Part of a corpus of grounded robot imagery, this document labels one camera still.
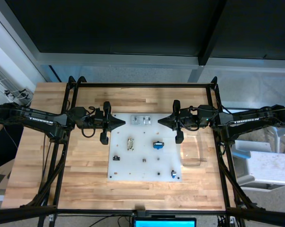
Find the power strip with cables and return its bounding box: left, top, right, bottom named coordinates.
left=2, top=88, right=33, bottom=106

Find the blue laptop screen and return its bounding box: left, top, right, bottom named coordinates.
left=132, top=217, right=197, bottom=227

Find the brown cardboard box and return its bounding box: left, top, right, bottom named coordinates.
left=0, top=158, right=15, bottom=190

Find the white board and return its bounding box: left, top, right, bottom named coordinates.
left=107, top=113, right=182, bottom=182

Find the blue and black connector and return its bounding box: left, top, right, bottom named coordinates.
left=152, top=141, right=165, bottom=151

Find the clear plastic tub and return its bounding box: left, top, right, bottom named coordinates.
left=180, top=131, right=217, bottom=169

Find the black metal frame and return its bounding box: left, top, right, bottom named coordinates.
left=0, top=75, right=285, bottom=227

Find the black upright beam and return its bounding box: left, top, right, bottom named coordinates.
left=198, top=0, right=228, bottom=67

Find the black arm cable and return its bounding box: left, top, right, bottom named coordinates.
left=179, top=106, right=200, bottom=131
left=81, top=106, right=98, bottom=139

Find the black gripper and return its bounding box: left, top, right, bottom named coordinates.
left=95, top=101, right=126, bottom=145
left=157, top=100, right=196, bottom=144

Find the white plastic stool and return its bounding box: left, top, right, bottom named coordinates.
left=232, top=139, right=285, bottom=192

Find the metal plate with pins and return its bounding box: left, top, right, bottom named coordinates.
left=130, top=115, right=152, bottom=126

